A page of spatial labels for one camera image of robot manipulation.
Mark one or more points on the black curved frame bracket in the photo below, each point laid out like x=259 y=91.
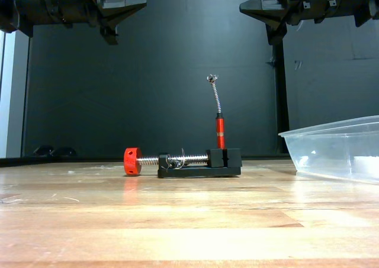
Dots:
x=43 y=151
x=65 y=152

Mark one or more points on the black vise with red knob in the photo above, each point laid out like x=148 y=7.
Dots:
x=225 y=161

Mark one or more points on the red RCA plug with spring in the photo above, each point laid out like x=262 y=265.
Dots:
x=220 y=126

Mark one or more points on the black wall pillar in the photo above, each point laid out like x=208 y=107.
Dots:
x=282 y=102

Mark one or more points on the red RCA socket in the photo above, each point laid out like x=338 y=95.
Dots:
x=222 y=142

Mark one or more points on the white foam pad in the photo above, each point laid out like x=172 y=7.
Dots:
x=367 y=166

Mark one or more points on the black aluminium frame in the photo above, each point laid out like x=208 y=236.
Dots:
x=89 y=160

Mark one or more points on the clear plastic tub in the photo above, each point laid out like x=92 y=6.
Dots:
x=325 y=149

